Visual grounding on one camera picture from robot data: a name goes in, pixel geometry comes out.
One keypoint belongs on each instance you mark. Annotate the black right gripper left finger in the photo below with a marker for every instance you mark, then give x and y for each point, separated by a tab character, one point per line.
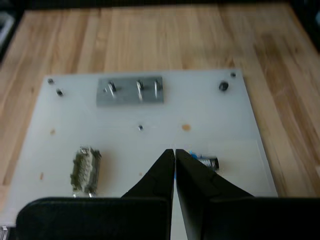
100	220

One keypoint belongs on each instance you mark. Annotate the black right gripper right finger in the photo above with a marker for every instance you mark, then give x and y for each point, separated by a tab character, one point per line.
237	220

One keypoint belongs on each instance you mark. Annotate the beige multi-pin connector housing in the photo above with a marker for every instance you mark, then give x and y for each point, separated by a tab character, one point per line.
85	170

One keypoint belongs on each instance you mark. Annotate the blue clamp with metal cylinder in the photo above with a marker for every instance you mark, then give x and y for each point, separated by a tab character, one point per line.
206	160

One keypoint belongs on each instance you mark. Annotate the white task board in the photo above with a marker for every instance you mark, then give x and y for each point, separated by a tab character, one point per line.
125	150

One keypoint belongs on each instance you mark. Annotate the small metal screw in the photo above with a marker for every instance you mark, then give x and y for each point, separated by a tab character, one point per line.
140	127

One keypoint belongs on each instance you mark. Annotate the grey metal peg plate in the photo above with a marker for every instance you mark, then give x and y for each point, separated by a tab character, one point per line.
127	100

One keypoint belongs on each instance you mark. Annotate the silver metal peg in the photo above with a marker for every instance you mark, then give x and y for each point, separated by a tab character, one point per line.
111	88
140	90
156	88

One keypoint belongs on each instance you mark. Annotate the black threaded levelling screw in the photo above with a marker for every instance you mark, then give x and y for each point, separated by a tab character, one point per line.
59	92

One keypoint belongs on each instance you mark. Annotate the black round standoff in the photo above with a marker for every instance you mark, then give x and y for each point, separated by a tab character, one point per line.
223	86

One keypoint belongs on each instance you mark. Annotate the black corner screw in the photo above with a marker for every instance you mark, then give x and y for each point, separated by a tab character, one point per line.
50	80
233	74

